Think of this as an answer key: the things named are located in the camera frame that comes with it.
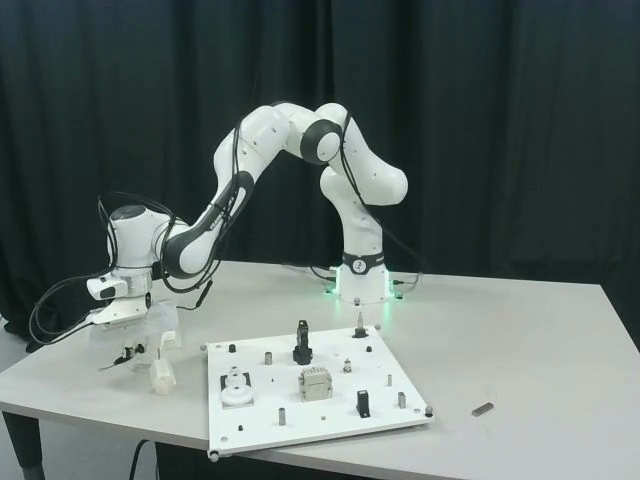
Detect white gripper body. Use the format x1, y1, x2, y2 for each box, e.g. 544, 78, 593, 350
92, 298, 150, 332

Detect black Ethernet plug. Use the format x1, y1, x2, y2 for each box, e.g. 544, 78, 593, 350
97, 349, 135, 372

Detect white peg holder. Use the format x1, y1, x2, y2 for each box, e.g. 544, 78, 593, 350
148, 355, 176, 381
157, 327, 182, 352

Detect white large gear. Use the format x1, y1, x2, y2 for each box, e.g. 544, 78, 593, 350
221, 384, 255, 408

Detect black table leg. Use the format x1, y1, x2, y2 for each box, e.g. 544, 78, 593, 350
3, 410, 40, 480

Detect black D-SUB plug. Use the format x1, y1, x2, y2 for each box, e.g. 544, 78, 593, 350
291, 319, 314, 365

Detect white task board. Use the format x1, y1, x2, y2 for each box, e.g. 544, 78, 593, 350
199, 323, 435, 459

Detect black curtain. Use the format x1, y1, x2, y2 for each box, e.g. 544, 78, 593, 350
0, 0, 640, 351

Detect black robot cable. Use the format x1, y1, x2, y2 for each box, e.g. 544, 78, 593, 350
339, 107, 424, 301
28, 273, 101, 347
308, 263, 342, 282
97, 119, 251, 296

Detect black hanging cable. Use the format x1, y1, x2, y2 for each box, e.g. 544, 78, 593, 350
130, 438, 151, 480

